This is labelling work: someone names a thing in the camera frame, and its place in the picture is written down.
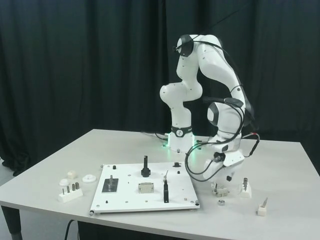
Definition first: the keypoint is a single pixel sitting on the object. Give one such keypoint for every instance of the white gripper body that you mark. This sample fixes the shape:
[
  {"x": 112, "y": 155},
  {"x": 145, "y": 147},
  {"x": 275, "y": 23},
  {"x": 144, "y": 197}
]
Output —
[{"x": 215, "y": 170}]

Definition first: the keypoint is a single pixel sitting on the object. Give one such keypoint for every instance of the white large gear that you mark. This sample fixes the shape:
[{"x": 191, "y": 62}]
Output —
[{"x": 89, "y": 178}]

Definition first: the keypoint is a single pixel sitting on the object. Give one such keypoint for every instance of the metal hexagonal nut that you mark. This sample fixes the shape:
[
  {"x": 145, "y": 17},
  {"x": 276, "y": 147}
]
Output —
[{"x": 221, "y": 202}]

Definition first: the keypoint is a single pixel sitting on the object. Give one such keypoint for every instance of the black curtains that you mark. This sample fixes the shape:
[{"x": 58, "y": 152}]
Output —
[{"x": 75, "y": 75}]

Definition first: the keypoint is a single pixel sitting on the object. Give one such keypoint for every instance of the white task board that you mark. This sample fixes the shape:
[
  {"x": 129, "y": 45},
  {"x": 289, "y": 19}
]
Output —
[{"x": 140, "y": 200}]

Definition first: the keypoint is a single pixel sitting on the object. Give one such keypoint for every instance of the white medium gear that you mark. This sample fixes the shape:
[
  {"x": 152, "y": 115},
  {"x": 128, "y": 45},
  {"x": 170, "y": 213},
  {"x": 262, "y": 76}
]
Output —
[{"x": 63, "y": 183}]

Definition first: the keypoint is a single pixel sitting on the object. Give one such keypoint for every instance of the black table leg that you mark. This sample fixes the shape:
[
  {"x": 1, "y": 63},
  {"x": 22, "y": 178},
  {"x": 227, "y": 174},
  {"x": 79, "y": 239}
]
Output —
[{"x": 11, "y": 222}]

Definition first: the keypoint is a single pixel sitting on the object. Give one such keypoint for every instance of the white small gear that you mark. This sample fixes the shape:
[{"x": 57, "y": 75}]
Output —
[{"x": 71, "y": 174}]

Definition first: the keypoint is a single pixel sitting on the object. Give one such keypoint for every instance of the white plug holder block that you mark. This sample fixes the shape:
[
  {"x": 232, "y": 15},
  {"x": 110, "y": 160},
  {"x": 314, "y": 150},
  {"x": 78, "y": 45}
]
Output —
[{"x": 246, "y": 193}]

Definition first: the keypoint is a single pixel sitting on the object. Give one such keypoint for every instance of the grey waterproof plug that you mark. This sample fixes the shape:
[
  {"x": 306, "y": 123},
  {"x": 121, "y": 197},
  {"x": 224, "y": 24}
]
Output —
[{"x": 220, "y": 192}]

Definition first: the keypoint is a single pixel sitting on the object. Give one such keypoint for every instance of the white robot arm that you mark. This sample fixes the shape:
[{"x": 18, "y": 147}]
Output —
[{"x": 182, "y": 72}]

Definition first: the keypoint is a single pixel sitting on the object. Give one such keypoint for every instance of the metal BNC plug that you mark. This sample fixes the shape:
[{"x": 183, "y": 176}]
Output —
[{"x": 245, "y": 183}]

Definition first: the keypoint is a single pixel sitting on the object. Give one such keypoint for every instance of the small white plug holder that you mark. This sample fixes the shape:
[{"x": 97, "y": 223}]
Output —
[{"x": 261, "y": 210}]

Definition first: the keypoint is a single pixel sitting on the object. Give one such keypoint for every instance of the metal square peg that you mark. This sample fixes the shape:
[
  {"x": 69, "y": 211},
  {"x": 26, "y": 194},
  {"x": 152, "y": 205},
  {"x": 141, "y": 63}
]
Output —
[
  {"x": 77, "y": 186},
  {"x": 73, "y": 187}
]

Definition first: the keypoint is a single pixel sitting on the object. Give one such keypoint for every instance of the black rod with red tag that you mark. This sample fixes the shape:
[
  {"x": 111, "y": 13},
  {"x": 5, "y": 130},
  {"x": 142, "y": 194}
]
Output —
[{"x": 253, "y": 149}]

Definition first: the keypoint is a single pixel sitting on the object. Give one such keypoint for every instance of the white peg holder block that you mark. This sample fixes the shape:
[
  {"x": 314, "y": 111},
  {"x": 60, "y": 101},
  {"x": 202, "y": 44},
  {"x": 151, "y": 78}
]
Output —
[{"x": 71, "y": 196}]

